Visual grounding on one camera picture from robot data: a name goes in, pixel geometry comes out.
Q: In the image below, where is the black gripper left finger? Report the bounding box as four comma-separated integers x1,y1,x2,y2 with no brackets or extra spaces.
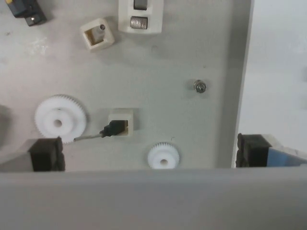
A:
0,136,66,172

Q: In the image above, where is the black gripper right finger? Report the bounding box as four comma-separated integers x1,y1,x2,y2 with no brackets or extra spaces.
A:
236,133,307,168

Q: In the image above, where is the white large gear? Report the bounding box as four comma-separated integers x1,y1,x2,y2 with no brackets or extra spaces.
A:
34,94,88,144

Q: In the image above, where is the white USB plug holder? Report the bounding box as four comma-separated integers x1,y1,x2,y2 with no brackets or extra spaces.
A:
107,108,141,138

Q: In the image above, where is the white medium gear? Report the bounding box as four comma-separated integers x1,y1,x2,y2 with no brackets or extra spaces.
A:
147,141,180,170

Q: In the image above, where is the small white square holder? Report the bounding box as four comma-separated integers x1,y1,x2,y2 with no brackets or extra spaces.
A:
80,17,116,53

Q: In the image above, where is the black D-SUB plug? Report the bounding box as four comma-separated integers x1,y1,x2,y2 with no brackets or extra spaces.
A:
6,0,48,27

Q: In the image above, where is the white square peg holder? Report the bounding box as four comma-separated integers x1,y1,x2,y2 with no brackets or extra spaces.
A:
118,0,164,35

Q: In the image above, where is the large metal square peg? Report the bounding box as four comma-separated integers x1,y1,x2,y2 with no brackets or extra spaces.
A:
130,15,148,30

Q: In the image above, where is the black USB plug with cable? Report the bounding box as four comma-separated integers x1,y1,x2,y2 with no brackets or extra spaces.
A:
73,119,128,142

